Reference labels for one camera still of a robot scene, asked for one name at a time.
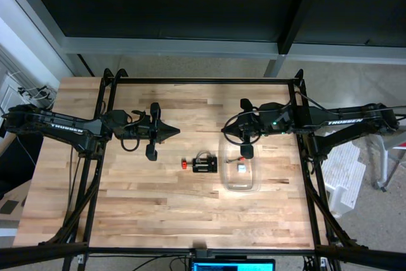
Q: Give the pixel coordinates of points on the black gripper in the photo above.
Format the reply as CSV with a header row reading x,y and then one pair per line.
x,y
139,131
247,152

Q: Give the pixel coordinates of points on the RCA connector with red collar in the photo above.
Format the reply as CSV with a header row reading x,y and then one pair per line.
x,y
241,158

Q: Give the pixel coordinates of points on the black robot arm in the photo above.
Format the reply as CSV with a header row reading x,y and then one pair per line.
x,y
342,122
63,126

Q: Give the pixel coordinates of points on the small white connector housing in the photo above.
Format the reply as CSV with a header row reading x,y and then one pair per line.
x,y
242,168

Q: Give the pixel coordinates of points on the black vise with red knob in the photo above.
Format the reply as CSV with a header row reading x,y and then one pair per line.
x,y
206,167

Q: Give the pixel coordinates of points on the clear plastic tub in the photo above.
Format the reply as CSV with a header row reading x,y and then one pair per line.
x,y
241,182

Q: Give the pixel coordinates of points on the white stepped plastic block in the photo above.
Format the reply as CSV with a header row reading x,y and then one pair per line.
x,y
342,172

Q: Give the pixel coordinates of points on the laptop screen with blue edge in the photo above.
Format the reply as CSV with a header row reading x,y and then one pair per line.
x,y
233,265

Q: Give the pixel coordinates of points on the white power strip with plugs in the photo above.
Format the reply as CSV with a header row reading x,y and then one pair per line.
x,y
35,95

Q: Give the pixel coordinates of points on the grey metal stand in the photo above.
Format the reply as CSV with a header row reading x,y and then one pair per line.
x,y
385,163

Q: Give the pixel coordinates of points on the black case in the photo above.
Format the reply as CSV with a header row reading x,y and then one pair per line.
x,y
16,163

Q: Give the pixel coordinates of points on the black aluminium frame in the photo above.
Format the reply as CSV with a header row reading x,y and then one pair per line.
x,y
190,80

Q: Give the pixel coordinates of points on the black low camera mount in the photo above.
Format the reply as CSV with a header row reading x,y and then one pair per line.
x,y
200,252

